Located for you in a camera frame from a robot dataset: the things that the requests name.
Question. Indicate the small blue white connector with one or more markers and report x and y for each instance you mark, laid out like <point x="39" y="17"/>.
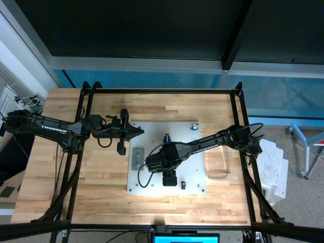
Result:
<point x="194" y="127"/>

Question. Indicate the grey metal stand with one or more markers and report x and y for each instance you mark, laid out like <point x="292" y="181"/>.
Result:
<point x="305" y="162"/>

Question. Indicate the white foam packing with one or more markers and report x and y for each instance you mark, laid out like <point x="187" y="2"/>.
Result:
<point x="273" y="172"/>

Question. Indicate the tan cardboard box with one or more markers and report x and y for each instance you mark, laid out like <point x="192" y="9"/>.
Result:
<point x="17" y="182"/>

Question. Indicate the black aluminium frame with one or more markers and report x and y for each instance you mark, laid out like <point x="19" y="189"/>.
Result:
<point x="30" y="229"/>

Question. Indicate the black wall pillar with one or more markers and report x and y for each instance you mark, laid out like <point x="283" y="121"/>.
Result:
<point x="238" y="38"/>

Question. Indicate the grey metal plate with pegs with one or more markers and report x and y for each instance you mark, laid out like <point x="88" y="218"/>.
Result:
<point x="135" y="157"/>

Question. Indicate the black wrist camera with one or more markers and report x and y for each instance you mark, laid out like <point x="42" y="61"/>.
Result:
<point x="116" y="127"/>
<point x="154" y="164"/>

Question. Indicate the clear plastic tub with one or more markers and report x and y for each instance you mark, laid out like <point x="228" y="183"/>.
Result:
<point x="220" y="162"/>

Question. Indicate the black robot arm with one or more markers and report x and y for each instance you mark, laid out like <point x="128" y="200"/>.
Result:
<point x="207" y="143"/>
<point x="50" y="127"/>

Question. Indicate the black table camera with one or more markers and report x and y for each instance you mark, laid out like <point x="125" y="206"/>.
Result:
<point x="160" y="227"/>

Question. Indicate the blue laptop screen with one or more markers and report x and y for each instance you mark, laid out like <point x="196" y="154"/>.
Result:
<point x="184" y="239"/>

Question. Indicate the white task board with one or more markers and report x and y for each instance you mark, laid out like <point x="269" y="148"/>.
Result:
<point x="141" y="182"/>

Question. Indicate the black clamp block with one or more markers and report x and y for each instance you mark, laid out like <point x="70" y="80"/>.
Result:
<point x="183" y="186"/>

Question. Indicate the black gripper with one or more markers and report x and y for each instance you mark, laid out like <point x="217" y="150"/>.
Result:
<point x="121" y="149"/>
<point x="169" y="181"/>

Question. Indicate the blue connector with silver clip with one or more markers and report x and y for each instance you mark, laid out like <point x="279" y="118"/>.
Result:
<point x="165" y="139"/>

